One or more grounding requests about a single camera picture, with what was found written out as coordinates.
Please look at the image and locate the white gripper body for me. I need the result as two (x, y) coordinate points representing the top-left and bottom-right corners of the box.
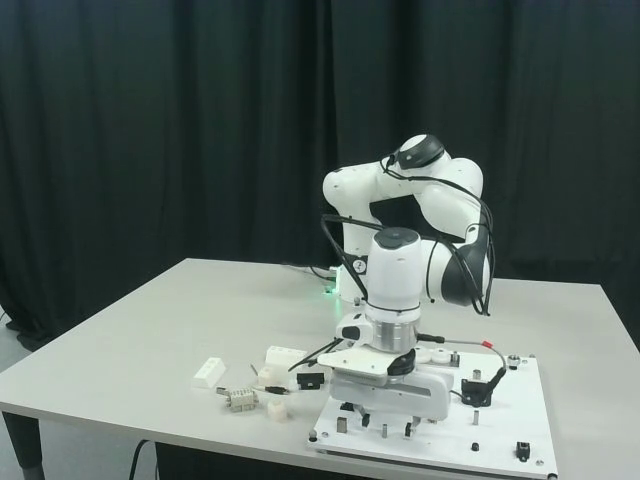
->
(326, 365), (455, 423)

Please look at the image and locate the white wide peg holder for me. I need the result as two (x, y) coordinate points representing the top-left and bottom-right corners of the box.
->
(264, 345), (308, 374)

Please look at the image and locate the white long peg holder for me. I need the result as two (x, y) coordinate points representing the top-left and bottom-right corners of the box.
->
(191, 356), (228, 389)

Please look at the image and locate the white flat mounting plate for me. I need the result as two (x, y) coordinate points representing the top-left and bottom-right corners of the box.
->
(316, 344), (418, 388)

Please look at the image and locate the black D-SUB plug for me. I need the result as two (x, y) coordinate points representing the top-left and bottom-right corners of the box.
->
(459, 368), (497, 406)

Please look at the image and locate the white task board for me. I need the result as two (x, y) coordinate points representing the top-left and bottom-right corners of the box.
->
(305, 341), (559, 466)

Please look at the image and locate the white small cube holder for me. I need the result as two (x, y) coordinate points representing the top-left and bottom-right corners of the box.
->
(256, 365), (282, 389)

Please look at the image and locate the beige multi-pin connector plug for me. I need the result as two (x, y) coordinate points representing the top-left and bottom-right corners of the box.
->
(216, 386), (259, 413)

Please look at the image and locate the dark table leg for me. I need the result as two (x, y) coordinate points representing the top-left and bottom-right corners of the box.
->
(2, 411), (42, 480)

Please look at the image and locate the black curtain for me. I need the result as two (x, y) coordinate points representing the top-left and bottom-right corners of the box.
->
(0, 0), (640, 335)

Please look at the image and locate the black camera cable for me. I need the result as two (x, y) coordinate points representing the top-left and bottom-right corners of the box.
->
(288, 338), (348, 373)

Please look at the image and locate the thin black rod on wire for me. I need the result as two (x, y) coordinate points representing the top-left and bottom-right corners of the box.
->
(414, 332), (509, 402)

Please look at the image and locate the black base cable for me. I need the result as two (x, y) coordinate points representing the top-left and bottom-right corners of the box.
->
(281, 261), (338, 282)

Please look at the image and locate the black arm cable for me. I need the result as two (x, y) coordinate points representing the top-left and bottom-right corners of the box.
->
(378, 149), (498, 317)
(321, 213), (382, 307)

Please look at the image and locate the black floor cable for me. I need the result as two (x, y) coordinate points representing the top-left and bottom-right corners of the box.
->
(130, 438), (154, 480)

